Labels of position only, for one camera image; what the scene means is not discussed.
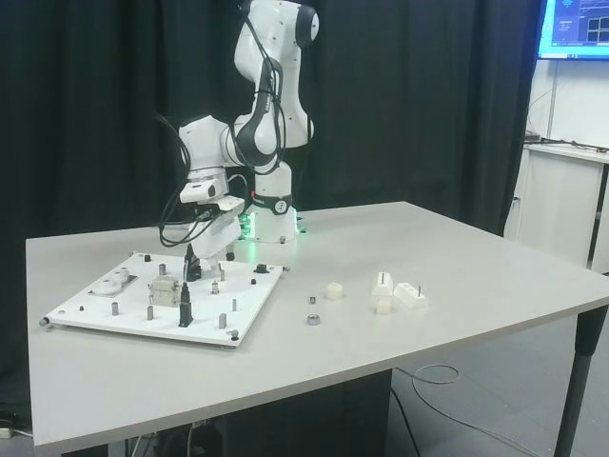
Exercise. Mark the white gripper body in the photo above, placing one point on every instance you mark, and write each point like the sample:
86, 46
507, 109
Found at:
216, 238

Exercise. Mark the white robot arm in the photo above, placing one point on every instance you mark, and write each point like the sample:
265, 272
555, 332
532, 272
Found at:
266, 71

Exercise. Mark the white round peg holder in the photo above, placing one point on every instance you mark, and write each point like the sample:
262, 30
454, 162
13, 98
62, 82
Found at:
382, 288

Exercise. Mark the long white square peg holder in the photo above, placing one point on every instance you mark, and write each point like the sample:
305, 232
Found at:
409, 297

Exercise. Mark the metal BNC plug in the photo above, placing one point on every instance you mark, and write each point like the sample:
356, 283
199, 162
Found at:
215, 288

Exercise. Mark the black USB plug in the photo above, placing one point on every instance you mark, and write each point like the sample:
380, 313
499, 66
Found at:
184, 309

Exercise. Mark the white medium gear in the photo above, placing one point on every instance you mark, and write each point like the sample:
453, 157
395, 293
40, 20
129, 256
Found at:
121, 275

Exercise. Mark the white task board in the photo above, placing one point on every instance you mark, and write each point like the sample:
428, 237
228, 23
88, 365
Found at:
143, 328

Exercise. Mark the white large gear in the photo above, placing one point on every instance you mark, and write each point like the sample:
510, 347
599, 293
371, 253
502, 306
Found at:
105, 287

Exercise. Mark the metal hex nut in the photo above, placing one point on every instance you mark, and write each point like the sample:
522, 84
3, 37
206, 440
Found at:
312, 320

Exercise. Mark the black curtain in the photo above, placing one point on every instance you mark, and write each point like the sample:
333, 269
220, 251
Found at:
95, 119

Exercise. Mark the small white cube holder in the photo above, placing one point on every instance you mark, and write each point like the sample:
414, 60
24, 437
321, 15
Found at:
383, 306

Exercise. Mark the white power strip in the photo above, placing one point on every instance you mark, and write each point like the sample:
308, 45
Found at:
5, 432

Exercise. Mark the white cabinet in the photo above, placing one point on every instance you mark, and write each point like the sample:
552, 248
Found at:
561, 204

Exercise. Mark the black table leg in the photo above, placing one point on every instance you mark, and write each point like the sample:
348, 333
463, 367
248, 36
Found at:
578, 371

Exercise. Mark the blue screen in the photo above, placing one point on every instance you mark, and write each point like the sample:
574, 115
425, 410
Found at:
575, 28

